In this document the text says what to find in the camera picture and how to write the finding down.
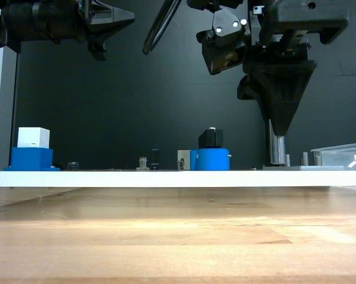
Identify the large metal cylinder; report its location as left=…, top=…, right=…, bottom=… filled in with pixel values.
left=268, top=118, right=287, bottom=166

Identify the white taskboard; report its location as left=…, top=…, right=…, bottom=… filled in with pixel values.
left=0, top=170, right=356, bottom=188

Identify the black block plug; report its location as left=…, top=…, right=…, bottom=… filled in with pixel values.
left=198, top=127, right=223, bottom=149

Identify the blue round holder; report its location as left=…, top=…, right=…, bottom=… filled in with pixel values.
left=190, top=147, right=233, bottom=172

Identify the grey metal plate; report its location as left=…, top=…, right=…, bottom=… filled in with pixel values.
left=262, top=164, right=346, bottom=172

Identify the white connector housing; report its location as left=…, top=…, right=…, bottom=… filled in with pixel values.
left=177, top=150, right=193, bottom=172

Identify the clear plastic tub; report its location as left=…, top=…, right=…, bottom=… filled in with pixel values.
left=310, top=141, right=356, bottom=172

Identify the white cube block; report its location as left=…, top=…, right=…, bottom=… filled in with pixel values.
left=17, top=127, right=51, bottom=150

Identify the blue square socket base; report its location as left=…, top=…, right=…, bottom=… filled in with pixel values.
left=3, top=147, right=61, bottom=172

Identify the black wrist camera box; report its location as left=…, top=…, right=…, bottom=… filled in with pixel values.
left=195, top=7, right=251, bottom=75

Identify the grey aluminium frame post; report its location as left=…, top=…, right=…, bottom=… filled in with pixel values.
left=0, top=46, right=18, bottom=172

